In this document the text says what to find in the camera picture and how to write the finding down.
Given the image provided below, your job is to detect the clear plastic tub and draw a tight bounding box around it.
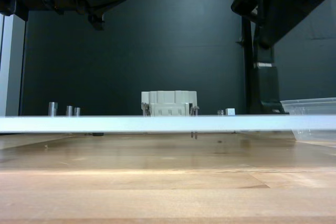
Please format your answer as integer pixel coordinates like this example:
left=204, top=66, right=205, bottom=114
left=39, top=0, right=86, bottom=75
left=279, top=97, right=336, bottom=142

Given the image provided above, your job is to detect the white board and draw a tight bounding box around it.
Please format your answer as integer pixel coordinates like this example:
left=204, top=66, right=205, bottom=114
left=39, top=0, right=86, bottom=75
left=0, top=114, right=336, bottom=134

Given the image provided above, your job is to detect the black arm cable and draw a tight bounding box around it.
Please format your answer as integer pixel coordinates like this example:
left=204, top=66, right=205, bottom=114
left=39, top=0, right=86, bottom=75
left=246, top=0, right=264, bottom=29

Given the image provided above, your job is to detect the black USB connector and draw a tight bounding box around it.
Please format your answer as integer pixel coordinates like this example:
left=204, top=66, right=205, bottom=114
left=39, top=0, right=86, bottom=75
left=251, top=24, right=276, bottom=68

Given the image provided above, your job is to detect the black USB hub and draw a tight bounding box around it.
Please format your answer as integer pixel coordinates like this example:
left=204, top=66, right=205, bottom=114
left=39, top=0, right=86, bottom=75
left=250, top=67, right=290, bottom=116

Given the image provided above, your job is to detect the beige connector housing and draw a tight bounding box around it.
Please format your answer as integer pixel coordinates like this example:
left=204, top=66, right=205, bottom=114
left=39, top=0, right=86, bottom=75
left=141, top=90, right=200, bottom=117

